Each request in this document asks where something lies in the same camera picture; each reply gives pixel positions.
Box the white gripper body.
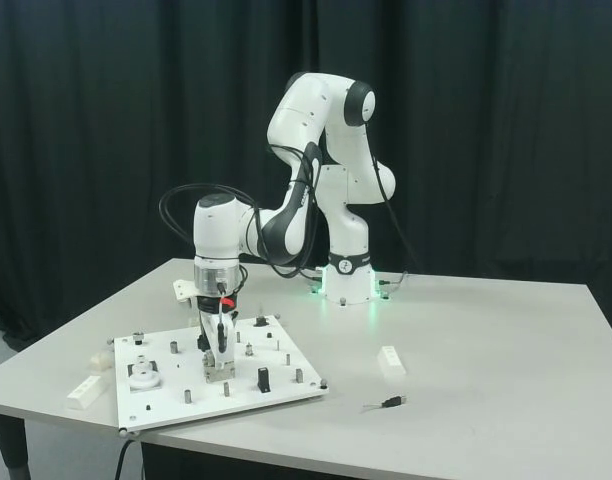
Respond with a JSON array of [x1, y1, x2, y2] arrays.
[[199, 308, 236, 362]]

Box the beige waterproof plug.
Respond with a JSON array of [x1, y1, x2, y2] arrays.
[[202, 352, 238, 385]]

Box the flat white mounting plate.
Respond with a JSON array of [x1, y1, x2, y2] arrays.
[[172, 279, 197, 303]]

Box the white large gear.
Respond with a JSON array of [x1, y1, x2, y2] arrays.
[[129, 373, 163, 393]]

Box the white task board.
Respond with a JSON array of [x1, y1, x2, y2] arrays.
[[107, 312, 330, 437]]

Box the white three-hole holder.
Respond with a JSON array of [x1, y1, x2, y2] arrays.
[[66, 378, 108, 409]]

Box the white rounded holder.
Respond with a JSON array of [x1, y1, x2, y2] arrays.
[[377, 345, 407, 377]]

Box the black curtains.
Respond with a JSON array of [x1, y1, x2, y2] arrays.
[[0, 0, 612, 346]]

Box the dark grey table leg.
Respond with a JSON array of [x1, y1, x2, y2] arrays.
[[0, 410, 26, 480]]

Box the silver wrist ring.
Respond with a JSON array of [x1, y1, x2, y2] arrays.
[[193, 262, 238, 297]]

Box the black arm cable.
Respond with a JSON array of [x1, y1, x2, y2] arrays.
[[158, 119, 417, 281]]

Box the black hanging cable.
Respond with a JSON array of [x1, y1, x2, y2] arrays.
[[114, 435, 140, 480]]

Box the black robot foot cables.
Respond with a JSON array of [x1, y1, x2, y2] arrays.
[[378, 272, 411, 300]]

